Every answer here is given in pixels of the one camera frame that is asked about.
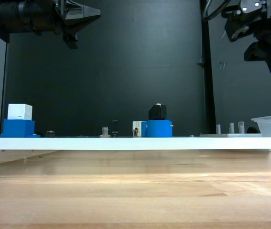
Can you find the thick steel peg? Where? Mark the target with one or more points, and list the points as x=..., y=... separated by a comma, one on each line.
x=241, y=127

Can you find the medium steel peg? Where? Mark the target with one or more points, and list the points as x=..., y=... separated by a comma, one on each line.
x=231, y=128

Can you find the white cube block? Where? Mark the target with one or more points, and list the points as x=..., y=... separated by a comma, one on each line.
x=18, y=112

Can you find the grey metal peg plate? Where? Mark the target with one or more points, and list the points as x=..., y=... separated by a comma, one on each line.
x=233, y=135

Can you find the thin steel peg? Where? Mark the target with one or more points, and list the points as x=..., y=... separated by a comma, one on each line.
x=218, y=129

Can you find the black round nut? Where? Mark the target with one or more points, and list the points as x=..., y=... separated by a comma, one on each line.
x=50, y=134

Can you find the small black upright connector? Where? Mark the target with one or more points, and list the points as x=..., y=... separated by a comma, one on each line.
x=115, y=127

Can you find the blue square holder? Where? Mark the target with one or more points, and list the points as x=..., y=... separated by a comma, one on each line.
x=16, y=128

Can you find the beige rectangular connector housing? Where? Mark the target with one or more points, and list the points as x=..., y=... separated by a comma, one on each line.
x=137, y=127

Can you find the black D-sub connector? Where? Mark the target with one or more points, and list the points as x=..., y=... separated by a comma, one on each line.
x=157, y=112

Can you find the white task board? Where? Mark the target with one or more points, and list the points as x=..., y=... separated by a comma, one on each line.
x=125, y=143

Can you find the blue round connector holder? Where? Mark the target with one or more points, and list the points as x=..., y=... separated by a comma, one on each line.
x=157, y=128

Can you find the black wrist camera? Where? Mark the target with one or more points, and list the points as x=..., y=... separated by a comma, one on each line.
x=237, y=26

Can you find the black wall post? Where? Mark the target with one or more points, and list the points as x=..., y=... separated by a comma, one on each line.
x=207, y=71

